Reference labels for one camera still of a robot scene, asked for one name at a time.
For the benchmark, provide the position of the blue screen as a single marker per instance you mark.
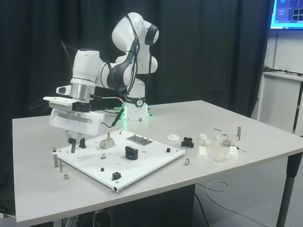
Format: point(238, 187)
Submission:
point(287, 14)

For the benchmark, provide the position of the metal D-SUB plug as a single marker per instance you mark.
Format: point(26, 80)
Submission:
point(227, 142)

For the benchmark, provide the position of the white small gear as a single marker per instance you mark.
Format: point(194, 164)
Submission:
point(217, 137)

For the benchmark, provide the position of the small white cube holder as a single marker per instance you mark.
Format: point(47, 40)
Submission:
point(219, 158)
point(207, 142)

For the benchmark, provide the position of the long white peg holder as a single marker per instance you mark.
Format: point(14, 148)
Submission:
point(201, 153)
point(231, 153)

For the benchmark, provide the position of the small metal BNC plug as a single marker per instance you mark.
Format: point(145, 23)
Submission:
point(65, 177)

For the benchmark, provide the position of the metal square peg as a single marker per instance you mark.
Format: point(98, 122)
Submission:
point(73, 147)

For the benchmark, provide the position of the white medium gear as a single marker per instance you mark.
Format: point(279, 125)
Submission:
point(202, 136)

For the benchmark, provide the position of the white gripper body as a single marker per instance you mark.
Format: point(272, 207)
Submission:
point(78, 121)

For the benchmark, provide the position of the thick metal peg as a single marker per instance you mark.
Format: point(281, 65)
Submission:
point(55, 160)
point(239, 133)

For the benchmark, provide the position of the white task board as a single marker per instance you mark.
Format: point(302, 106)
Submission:
point(123, 163)

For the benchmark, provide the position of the white cabinet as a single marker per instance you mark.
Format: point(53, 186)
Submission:
point(279, 101)

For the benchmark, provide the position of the metal bolt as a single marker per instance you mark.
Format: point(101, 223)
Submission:
point(186, 162)

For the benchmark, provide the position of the flat white mounting plate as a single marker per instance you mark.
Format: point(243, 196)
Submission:
point(60, 101)

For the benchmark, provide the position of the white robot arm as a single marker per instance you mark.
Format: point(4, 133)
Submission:
point(84, 63)

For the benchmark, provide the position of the dark table leg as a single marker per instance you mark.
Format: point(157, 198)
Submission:
point(287, 189)

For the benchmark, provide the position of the black curtain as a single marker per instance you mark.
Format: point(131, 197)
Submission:
point(201, 47)

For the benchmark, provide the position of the white large gear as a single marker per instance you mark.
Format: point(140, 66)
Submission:
point(172, 137)

